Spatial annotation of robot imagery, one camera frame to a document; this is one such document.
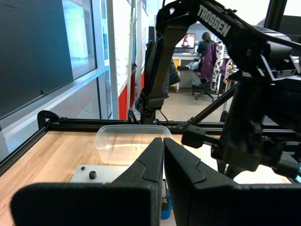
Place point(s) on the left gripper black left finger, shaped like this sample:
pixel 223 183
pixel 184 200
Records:
pixel 82 207

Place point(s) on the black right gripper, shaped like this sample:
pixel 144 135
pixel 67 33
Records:
pixel 247 141

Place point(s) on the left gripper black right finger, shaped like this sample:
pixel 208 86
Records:
pixel 235 207

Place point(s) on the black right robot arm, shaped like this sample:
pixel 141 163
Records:
pixel 211 23

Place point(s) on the small black screw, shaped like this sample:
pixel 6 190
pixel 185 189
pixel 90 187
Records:
pixel 92 175

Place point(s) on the white plastic board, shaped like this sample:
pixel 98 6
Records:
pixel 105 174

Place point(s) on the black office chair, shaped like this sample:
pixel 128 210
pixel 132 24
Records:
pixel 204 91

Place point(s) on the blue connector with black top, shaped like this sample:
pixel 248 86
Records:
pixel 165 209

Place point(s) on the clear plastic tub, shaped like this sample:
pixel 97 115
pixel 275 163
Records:
pixel 122 141

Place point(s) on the purple jacket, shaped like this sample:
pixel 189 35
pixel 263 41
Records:
pixel 209 63

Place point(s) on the white lattice structure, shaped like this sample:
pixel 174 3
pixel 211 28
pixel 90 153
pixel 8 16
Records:
pixel 219 50

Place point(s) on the white desk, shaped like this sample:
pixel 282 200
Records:
pixel 185 55

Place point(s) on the person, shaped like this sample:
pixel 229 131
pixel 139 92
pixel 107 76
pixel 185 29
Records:
pixel 204 43

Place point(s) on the computer monitor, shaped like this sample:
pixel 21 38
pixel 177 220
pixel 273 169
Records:
pixel 185 42

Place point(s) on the black metal frame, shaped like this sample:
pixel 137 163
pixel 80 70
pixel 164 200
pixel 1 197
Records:
pixel 94 123

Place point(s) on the grey window frame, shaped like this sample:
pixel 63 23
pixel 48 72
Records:
pixel 77 86

